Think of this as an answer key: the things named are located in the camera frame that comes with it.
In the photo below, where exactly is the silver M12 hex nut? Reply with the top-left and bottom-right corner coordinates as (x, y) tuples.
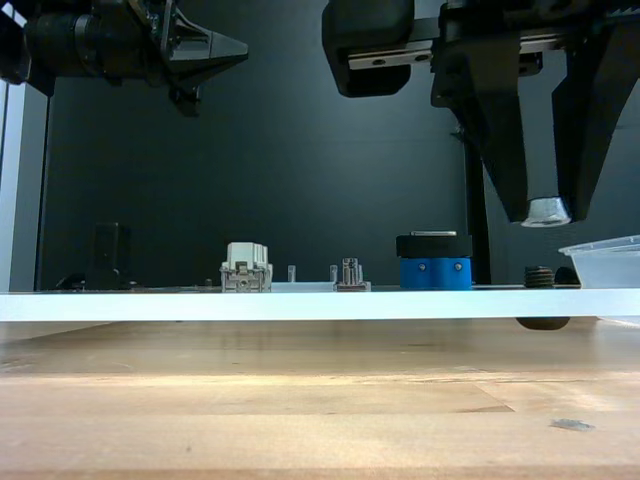
(519, 196), (573, 229)

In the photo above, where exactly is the clear plastic tub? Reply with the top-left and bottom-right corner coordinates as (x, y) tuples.
(557, 234), (640, 317)

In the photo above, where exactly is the black M12 threaded stud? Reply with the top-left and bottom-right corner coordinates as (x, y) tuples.
(523, 266), (554, 289)

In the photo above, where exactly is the black rubber board foot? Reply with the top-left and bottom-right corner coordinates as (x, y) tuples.
(514, 317), (571, 332)

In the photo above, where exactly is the grey rectangular connector housing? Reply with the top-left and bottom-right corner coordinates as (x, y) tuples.
(219, 242), (274, 294)

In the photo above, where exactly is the clear block with metal pins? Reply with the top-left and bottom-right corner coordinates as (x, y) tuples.
(272, 264), (342, 294)

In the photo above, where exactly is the white task board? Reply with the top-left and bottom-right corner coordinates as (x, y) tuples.
(0, 285), (640, 322)

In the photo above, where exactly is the black table frame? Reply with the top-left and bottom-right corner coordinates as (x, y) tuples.
(452, 124), (490, 287)

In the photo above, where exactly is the blue round connector mount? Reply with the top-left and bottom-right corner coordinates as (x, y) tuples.
(395, 230), (474, 290)

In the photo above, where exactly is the small metal bracket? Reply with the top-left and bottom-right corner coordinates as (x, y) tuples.
(333, 257), (371, 291)

